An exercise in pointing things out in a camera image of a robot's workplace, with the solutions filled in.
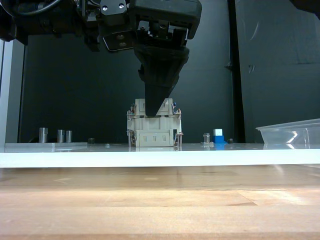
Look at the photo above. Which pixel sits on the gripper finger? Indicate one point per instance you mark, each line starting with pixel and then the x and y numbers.
pixel 157 75

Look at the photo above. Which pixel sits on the beige connector insert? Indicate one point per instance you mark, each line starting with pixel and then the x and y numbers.
pixel 140 105

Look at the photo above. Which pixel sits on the beige connector base housing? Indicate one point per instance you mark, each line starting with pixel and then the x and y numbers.
pixel 155 137

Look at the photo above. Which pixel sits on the small metal standoff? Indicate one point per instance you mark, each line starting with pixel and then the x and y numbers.
pixel 206 138

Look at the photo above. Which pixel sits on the white board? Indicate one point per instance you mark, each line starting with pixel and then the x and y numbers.
pixel 160 157

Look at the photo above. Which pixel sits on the small white cube plug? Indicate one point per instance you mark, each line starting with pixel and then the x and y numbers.
pixel 218 132

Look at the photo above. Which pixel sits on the small blue plastic holder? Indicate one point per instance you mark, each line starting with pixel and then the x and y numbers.
pixel 219 140

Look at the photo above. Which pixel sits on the black board screw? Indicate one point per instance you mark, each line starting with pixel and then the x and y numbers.
pixel 230 141
pixel 91 141

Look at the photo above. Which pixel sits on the silver metal peg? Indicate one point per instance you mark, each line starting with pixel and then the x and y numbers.
pixel 60 135
pixel 68 136
pixel 43 135

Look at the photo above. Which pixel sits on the grey metal plate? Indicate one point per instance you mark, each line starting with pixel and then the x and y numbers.
pixel 45 147

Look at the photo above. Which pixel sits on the clear plastic tub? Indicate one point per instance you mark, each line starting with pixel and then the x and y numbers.
pixel 280 136

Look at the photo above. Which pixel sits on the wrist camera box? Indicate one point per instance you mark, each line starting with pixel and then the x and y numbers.
pixel 120 41

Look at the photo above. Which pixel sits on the black vertical post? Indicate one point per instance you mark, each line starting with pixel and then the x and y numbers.
pixel 236 100

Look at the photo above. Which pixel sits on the grey metal wall frame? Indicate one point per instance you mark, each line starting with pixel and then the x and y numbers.
pixel 7 100

